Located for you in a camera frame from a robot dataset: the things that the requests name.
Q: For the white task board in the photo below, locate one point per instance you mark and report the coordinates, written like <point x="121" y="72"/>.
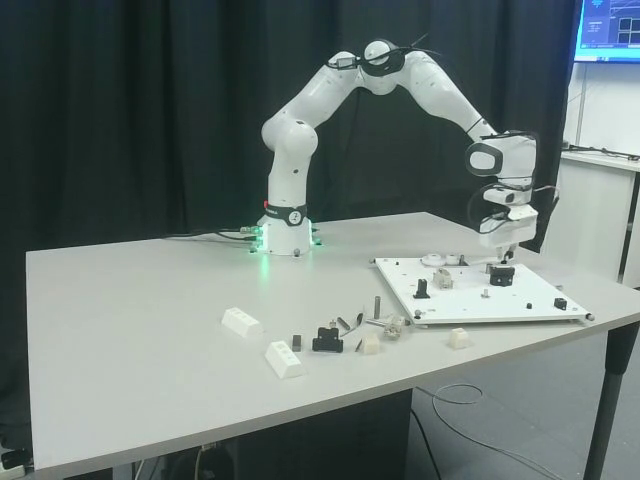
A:
<point x="475" y="305"/>

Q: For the white large gear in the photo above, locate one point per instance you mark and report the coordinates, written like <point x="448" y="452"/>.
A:
<point x="432" y="259"/>

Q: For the small white peg holder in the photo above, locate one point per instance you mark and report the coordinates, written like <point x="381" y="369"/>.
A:
<point x="459" y="338"/>
<point x="372" y="346"/>

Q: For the blue screen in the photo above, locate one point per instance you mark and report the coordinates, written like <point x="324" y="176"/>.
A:
<point x="610" y="25"/>

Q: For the black curtain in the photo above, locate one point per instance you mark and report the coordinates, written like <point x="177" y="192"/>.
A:
<point x="125" y="125"/>

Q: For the black under-table cabinet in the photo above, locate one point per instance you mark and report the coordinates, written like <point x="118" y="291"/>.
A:
<point x="300" y="440"/>

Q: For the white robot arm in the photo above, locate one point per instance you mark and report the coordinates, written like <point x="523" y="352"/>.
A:
<point x="320" y="90"/>

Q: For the long white peg holder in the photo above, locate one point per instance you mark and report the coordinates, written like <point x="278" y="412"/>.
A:
<point x="242" y="324"/>
<point x="284" y="360"/>

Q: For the thick metal round peg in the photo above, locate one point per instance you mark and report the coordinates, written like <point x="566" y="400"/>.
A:
<point x="377" y="310"/>

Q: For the black D-SUB plug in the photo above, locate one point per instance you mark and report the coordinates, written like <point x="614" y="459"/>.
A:
<point x="327" y="341"/>

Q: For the beige waterproof plug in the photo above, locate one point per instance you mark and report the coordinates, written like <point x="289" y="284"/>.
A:
<point x="394" y="328"/>

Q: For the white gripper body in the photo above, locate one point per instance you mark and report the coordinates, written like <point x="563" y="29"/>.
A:
<point x="505" y="232"/>

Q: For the medium metal square peg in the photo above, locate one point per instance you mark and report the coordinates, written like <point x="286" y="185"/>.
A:
<point x="344" y="323"/>

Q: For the white cabinet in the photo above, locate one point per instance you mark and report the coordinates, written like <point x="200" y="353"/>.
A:
<point x="600" y="225"/>

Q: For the white medium gear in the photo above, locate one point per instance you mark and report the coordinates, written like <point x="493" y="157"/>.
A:
<point x="450" y="259"/>

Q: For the black table leg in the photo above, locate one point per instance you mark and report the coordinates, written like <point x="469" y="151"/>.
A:
<point x="607" y="400"/>

